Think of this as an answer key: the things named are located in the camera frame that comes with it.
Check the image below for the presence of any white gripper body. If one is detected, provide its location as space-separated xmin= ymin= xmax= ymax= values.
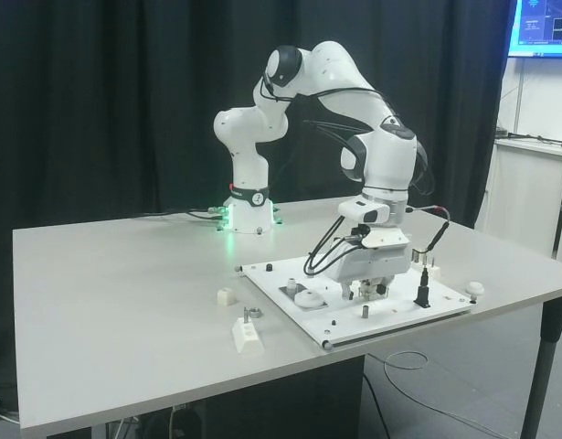
xmin=328 ymin=241 xmax=412 ymax=283

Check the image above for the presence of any white large gear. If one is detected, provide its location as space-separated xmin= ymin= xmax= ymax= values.
xmin=294 ymin=291 xmax=325 ymax=313

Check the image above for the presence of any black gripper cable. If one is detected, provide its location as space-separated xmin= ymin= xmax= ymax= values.
xmin=304 ymin=214 xmax=355 ymax=278

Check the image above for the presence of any black curtain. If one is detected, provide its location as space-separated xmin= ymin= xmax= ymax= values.
xmin=0 ymin=0 xmax=513 ymax=239

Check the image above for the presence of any white round peg holder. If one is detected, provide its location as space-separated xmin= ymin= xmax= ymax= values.
xmin=229 ymin=315 xmax=266 ymax=356

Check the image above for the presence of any grey floor cable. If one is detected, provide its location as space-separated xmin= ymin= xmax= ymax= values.
xmin=383 ymin=350 xmax=446 ymax=439

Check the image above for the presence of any white square peg holder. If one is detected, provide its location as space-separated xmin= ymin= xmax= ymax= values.
xmin=408 ymin=259 xmax=442 ymax=281

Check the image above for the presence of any black USB plug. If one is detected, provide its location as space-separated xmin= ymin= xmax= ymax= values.
xmin=413 ymin=269 xmax=434 ymax=309

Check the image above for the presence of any white task board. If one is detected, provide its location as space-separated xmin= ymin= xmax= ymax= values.
xmin=234 ymin=244 xmax=476 ymax=351

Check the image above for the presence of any white cabinet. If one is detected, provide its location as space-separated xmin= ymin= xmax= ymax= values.
xmin=481 ymin=136 xmax=562 ymax=265

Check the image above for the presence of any dark table leg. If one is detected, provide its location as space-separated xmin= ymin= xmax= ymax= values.
xmin=521 ymin=299 xmax=562 ymax=439

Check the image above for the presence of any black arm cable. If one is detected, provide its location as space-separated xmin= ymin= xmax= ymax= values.
xmin=256 ymin=72 xmax=430 ymax=196

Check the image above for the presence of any black base cable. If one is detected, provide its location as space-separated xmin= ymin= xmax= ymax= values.
xmin=138 ymin=208 xmax=227 ymax=226

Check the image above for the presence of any blue screen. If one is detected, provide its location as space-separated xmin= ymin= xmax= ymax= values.
xmin=508 ymin=0 xmax=562 ymax=59

